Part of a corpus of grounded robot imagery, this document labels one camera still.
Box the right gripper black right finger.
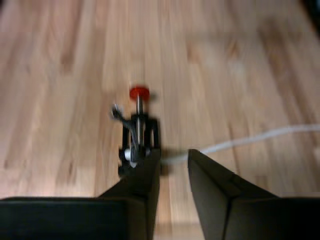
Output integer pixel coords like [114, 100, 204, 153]
[188, 149, 320, 240]

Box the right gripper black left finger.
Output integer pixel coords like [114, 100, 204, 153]
[0, 148, 161, 240]

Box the black power plug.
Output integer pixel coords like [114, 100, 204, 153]
[128, 146, 151, 166]

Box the white receptacle socket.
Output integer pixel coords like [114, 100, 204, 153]
[123, 147, 138, 168]

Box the black clamp with red knob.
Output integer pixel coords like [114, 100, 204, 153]
[117, 85, 166, 177]

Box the white socket cable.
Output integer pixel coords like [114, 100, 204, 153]
[161, 124, 320, 165]

